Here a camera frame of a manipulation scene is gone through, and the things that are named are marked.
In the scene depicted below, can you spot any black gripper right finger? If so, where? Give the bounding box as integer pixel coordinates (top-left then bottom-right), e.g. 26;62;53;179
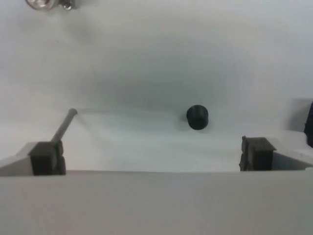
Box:
239;136;313;172

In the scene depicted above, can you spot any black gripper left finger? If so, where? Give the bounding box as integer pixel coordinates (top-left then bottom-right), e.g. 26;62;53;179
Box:
0;141;67;177

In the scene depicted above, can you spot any white task board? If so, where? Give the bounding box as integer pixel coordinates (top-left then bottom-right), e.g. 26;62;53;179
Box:
0;0;313;176

